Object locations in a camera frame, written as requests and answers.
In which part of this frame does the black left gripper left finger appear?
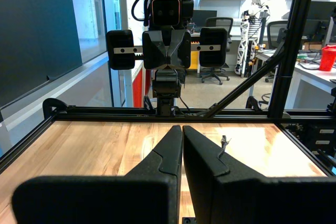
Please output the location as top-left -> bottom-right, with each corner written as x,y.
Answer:
11,125 -> 183,224

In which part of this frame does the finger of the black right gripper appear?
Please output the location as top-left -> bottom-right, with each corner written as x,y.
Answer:
166,29 -> 192,70
142,30 -> 169,70

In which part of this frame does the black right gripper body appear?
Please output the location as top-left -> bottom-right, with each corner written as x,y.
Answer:
106,27 -> 228,71

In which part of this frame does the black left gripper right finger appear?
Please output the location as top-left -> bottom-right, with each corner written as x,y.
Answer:
182,125 -> 336,224

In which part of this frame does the USB-C connector with braided cable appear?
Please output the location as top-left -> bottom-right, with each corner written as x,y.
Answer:
218,134 -> 233,160

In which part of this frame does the yellow cabinet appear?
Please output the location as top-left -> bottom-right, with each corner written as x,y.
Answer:
189,50 -> 199,70

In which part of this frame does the red cabinet panel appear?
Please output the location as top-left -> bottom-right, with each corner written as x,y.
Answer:
132,67 -> 152,108

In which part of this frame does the black computer monitor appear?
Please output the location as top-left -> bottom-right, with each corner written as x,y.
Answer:
193,9 -> 218,27
301,0 -> 336,45

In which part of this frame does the black office chair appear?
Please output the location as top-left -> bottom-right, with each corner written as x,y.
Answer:
264,20 -> 289,83
201,16 -> 234,86

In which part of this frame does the white lattice robot stand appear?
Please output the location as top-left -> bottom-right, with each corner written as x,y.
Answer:
234,0 -> 271,78

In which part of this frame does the black controller box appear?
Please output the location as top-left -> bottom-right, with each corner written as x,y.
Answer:
285,123 -> 336,156

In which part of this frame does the cardboard box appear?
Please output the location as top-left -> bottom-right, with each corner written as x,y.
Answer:
304,42 -> 323,51

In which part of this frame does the white desk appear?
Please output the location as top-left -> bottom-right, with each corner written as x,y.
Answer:
256,49 -> 336,111

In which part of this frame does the red plastic cup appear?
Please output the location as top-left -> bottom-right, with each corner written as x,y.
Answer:
319,45 -> 336,72

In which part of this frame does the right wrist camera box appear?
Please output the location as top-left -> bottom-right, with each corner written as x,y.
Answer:
150,0 -> 182,27

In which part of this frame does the black right arm cable loop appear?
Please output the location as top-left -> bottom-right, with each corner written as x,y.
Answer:
131,0 -> 153,22

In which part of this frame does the black curved frame bracket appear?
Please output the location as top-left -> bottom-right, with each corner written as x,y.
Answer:
42,97 -> 68,120
246,95 -> 262,110

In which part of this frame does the black aluminium frame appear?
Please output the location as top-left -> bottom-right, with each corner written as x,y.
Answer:
0,0 -> 336,180

